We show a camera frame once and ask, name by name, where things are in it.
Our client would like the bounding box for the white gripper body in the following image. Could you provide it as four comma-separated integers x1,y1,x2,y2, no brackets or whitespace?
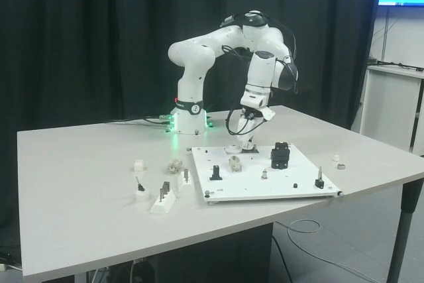
237,116,263,145

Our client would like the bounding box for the flat white mounting plate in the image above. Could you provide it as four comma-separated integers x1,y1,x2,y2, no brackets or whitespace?
257,107,276,122

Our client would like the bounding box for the black D-SUB plug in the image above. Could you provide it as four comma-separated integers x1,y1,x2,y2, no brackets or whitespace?
270,142,292,170

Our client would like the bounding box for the white task board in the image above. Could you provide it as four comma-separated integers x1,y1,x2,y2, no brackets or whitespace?
185,142,345,205

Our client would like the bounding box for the metal connector plug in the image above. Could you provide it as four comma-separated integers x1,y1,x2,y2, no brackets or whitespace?
166,159,184,174

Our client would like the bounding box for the small white peg holder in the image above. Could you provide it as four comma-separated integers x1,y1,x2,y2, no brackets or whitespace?
177,175,193,193

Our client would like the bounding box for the black plug with metal tip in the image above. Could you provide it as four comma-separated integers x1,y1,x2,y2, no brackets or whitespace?
314,166,326,188

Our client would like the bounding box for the long white peg holder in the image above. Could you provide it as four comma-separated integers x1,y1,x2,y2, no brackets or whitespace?
149,191,177,214

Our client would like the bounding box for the white cabinet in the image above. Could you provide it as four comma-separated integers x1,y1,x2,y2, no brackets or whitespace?
359,64,424,158

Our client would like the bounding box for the black curtain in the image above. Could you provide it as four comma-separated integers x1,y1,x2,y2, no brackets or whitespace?
0,0,380,260

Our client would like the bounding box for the black table leg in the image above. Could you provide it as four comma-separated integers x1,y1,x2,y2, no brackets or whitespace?
387,180,423,283

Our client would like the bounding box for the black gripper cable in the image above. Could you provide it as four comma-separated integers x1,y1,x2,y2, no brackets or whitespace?
226,107,254,137

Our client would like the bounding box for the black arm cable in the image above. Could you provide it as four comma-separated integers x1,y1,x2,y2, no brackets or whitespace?
220,13,300,95

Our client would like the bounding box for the black base cable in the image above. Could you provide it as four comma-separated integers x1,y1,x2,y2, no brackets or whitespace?
114,114,175,125

